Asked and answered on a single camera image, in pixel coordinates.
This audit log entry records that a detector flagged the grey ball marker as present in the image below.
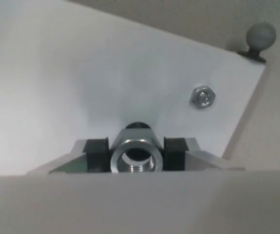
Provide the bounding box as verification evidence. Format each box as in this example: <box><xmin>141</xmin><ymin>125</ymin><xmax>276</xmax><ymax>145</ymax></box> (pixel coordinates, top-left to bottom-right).
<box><xmin>237</xmin><ymin>21</ymin><xmax>277</xmax><ymax>64</ymax></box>

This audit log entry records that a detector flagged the small metal hex nut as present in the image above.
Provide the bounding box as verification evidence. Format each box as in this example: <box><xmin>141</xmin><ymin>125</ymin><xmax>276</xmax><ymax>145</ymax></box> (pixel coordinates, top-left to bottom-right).
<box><xmin>190</xmin><ymin>85</ymin><xmax>217</xmax><ymax>108</ymax></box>

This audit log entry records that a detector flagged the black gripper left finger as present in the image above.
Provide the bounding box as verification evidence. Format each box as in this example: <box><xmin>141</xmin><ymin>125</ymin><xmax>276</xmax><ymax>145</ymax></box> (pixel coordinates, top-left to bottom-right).
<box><xmin>25</xmin><ymin>137</ymin><xmax>109</xmax><ymax>175</ymax></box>

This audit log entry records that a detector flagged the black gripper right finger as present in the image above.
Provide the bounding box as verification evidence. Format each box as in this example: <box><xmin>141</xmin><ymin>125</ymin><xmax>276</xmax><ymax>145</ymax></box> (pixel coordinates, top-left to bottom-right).
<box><xmin>163</xmin><ymin>136</ymin><xmax>245</xmax><ymax>172</ymax></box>

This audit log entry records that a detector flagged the white task board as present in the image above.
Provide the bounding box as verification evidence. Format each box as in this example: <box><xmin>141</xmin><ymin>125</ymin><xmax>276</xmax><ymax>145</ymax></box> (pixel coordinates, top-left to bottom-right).
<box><xmin>0</xmin><ymin>0</ymin><xmax>270</xmax><ymax>176</ymax></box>

